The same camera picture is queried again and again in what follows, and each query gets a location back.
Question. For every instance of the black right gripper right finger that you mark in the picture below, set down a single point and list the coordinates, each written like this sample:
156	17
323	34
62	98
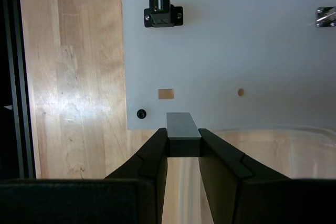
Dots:
262	197

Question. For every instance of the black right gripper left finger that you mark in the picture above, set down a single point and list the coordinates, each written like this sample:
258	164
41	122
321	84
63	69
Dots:
118	197

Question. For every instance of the wide grey metal bar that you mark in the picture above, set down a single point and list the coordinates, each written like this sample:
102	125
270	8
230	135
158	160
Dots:
183	129

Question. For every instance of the white taskboard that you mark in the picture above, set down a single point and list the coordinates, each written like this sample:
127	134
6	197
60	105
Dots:
236	51

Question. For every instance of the clear plastic tub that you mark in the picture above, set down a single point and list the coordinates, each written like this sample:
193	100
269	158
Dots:
288	130

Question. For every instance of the black screw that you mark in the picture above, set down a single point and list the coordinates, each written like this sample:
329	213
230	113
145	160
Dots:
141	114

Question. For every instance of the black aluminium frame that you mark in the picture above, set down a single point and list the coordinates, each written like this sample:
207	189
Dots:
15	77

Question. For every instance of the black USB socket mount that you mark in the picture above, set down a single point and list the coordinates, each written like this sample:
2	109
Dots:
162	11

